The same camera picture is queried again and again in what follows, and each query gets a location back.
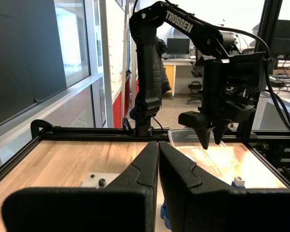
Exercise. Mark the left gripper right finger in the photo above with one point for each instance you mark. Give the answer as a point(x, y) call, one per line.
point(220, 210)

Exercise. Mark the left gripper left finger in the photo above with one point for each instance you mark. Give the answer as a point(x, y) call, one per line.
point(87, 210)

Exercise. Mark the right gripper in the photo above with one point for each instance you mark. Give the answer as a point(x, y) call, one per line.
point(232, 82)

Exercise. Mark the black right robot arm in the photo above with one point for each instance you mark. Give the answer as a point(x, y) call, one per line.
point(147, 72)

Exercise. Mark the clear plastic tub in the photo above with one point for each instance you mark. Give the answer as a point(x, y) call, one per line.
point(183, 140)

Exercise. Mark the blue plastic clamp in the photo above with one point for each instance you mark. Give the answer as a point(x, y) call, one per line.
point(238, 185)

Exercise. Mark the black knurled screw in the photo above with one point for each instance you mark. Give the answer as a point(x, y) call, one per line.
point(102, 183)

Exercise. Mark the black office chair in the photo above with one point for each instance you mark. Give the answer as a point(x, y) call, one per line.
point(195, 87)

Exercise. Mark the blue plastic part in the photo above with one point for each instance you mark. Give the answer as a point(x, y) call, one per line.
point(165, 215)

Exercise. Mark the yellow drawer cabinet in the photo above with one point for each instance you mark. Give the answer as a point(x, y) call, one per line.
point(168, 73)

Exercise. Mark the black electronics box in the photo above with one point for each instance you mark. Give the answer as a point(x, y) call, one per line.
point(288, 155)

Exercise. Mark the black hanging jacket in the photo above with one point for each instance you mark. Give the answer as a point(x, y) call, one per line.
point(163, 70)

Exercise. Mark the large black monitor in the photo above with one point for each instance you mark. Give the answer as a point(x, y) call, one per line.
point(287, 41)

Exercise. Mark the black metal frame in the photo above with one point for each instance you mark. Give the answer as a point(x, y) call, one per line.
point(87, 133)

